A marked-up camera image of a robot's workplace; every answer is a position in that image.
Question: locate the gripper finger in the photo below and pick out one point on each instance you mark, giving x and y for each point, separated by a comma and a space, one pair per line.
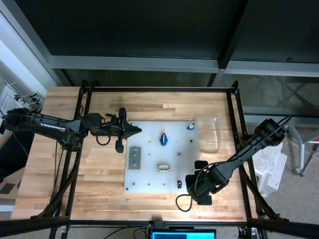
131, 132
131, 127

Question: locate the black socket block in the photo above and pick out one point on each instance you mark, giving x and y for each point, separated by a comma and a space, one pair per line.
179, 183

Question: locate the black aluminium frame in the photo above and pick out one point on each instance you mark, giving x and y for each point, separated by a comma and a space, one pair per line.
37, 222

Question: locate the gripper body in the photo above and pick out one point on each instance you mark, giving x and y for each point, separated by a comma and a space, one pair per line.
113, 128
214, 179

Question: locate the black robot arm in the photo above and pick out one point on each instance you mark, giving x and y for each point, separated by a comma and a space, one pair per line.
49, 125
251, 147

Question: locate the blue laptop screen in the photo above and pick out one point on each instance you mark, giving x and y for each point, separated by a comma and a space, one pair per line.
182, 235

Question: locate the white foam block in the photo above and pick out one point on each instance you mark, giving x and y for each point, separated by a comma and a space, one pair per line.
272, 169

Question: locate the clear plastic tub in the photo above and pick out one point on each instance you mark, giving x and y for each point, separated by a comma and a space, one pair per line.
209, 134

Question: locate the black table camera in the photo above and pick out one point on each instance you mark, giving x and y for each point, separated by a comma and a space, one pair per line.
159, 224

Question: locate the white task board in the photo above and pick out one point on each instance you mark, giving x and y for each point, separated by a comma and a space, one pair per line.
149, 171

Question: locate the small blue white connector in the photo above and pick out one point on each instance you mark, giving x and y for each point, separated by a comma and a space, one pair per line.
190, 127

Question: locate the beige connector housing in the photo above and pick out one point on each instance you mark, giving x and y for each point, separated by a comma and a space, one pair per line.
163, 168

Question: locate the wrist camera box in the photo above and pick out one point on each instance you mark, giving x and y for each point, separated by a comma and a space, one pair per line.
192, 185

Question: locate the grey metal stand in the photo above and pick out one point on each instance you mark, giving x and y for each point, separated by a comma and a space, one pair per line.
301, 164

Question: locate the grey metal plate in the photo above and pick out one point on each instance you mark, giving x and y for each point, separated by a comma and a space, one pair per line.
130, 166

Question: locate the blue clamp base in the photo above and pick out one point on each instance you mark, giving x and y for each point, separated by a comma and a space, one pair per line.
160, 142

